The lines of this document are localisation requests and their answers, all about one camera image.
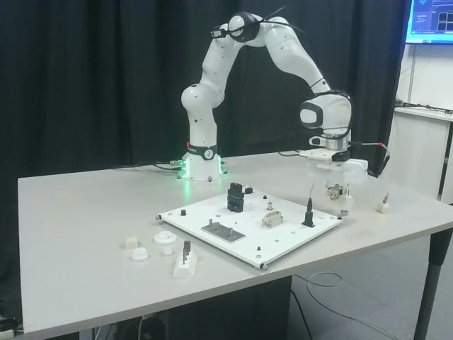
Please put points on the white long holder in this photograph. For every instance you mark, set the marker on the white long holder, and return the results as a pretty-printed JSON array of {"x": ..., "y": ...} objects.
[{"x": 184, "y": 268}]

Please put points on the metal waterproof plug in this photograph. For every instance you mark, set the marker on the metal waterproof plug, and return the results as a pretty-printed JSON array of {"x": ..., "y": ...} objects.
[{"x": 335, "y": 192}]

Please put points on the white cabinet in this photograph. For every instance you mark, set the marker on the white cabinet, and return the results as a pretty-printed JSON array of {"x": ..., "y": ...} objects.
[{"x": 421, "y": 152}]

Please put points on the thin black rod red tag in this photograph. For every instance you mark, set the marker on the thin black rod red tag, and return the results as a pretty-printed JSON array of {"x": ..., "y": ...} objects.
[{"x": 378, "y": 156}]

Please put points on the black table leg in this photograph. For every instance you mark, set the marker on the black table leg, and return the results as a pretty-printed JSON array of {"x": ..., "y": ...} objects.
[{"x": 430, "y": 287}]

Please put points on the black D-SUB plug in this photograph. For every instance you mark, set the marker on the black D-SUB plug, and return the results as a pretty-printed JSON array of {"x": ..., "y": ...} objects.
[{"x": 235, "y": 200}]

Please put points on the black curtains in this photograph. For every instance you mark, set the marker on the black curtains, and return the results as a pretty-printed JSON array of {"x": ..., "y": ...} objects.
[{"x": 106, "y": 78}]

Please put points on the white cube holder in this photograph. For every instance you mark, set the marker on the white cube holder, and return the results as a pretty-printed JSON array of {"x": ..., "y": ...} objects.
[{"x": 131, "y": 242}]

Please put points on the metal BNC plug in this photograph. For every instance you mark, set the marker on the metal BNC plug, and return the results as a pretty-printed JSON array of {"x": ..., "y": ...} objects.
[{"x": 270, "y": 205}]

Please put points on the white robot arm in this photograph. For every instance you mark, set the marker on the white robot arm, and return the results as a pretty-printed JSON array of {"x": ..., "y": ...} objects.
[{"x": 283, "y": 49}]

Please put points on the white plug holder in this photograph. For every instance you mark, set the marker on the white plug holder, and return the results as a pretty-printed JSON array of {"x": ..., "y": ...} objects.
[{"x": 346, "y": 202}]

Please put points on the metal square peg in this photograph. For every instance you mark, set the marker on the metal square peg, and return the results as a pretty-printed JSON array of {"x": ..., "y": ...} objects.
[{"x": 186, "y": 249}]

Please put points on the white medium gear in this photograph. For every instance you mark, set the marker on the white medium gear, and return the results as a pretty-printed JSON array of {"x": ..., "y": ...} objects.
[{"x": 139, "y": 255}]

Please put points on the white task board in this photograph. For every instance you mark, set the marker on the white task board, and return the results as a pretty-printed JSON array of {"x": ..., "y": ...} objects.
[{"x": 247, "y": 230}]

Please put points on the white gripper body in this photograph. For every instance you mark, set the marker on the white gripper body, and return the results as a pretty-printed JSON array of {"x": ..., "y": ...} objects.
[{"x": 350, "y": 170}]

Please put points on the white large gear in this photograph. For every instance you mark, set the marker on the white large gear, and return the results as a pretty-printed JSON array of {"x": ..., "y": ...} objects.
[{"x": 164, "y": 238}]

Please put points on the black box under table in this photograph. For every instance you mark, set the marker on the black box under table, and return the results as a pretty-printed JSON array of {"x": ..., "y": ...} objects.
[{"x": 240, "y": 308}]

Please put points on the blue screen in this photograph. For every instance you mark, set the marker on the blue screen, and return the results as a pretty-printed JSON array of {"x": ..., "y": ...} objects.
[{"x": 430, "y": 21}]

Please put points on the white peg holder with peg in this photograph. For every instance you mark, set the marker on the white peg holder with peg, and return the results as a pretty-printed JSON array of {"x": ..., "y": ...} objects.
[{"x": 383, "y": 205}]

